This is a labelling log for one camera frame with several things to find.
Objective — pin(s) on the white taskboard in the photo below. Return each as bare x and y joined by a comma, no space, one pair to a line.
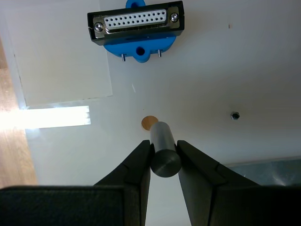
211,70

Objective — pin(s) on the black D-sub connector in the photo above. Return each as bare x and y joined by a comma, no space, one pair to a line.
136,22

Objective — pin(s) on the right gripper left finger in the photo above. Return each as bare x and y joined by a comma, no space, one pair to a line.
94,204

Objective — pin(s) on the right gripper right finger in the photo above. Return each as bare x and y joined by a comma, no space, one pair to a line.
235,204

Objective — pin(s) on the small hex nut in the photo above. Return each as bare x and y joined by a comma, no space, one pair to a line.
234,115

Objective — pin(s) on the blue connector mount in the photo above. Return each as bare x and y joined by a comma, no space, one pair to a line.
152,46

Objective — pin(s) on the steel cylinder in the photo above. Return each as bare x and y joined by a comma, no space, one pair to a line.
164,153

